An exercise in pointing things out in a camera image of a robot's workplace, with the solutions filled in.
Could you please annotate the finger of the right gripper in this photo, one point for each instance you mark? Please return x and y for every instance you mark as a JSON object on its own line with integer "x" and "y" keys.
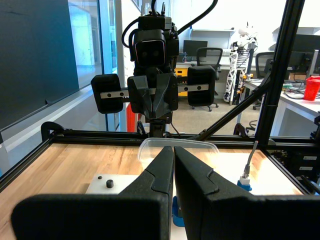
{"x": 168, "y": 100}
{"x": 138, "y": 100}

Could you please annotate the small blue RJ45 socket mount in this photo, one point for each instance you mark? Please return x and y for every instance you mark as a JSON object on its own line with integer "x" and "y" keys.
{"x": 243, "y": 187}

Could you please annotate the blue and black socket mount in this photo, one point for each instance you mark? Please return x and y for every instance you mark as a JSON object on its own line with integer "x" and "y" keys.
{"x": 178, "y": 217}

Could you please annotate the dark computer monitor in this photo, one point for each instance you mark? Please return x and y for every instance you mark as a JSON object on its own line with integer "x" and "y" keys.
{"x": 192, "y": 47}
{"x": 305, "y": 60}

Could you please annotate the black office chair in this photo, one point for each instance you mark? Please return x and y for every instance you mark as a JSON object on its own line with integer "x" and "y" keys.
{"x": 262, "y": 62}
{"x": 208, "y": 57}

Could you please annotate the white lattice robot leg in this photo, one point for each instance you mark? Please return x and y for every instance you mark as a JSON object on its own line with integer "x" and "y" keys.
{"x": 232, "y": 75}

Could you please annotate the clear plastic tub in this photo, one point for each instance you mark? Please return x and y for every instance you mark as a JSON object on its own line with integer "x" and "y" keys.
{"x": 146, "y": 152}

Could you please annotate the black electronics box white labels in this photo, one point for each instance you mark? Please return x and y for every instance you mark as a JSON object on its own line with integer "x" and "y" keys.
{"x": 295, "y": 162}

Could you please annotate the black metal frame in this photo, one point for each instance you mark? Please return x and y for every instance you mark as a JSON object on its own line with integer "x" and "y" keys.
{"x": 280, "y": 75}

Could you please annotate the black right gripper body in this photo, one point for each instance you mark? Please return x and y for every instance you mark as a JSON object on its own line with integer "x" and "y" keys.
{"x": 107, "y": 105}

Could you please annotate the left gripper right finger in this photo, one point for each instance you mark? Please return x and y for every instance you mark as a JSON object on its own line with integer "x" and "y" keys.
{"x": 250, "y": 217}

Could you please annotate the yellow tool case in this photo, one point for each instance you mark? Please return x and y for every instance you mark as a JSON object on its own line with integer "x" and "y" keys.
{"x": 181, "y": 72}

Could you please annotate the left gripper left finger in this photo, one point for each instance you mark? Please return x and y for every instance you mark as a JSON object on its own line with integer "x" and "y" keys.
{"x": 87, "y": 217}

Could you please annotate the black round knob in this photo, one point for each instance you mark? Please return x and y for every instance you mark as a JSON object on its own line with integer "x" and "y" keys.
{"x": 109, "y": 183}

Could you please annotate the white work desk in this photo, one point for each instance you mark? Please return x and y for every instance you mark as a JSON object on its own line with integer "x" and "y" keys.
{"x": 295, "y": 105}

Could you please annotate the red plastic container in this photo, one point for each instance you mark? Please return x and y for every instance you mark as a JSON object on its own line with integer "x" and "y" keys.
{"x": 312, "y": 90}

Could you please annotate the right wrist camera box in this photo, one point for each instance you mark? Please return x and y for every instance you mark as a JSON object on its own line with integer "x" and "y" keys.
{"x": 150, "y": 53}

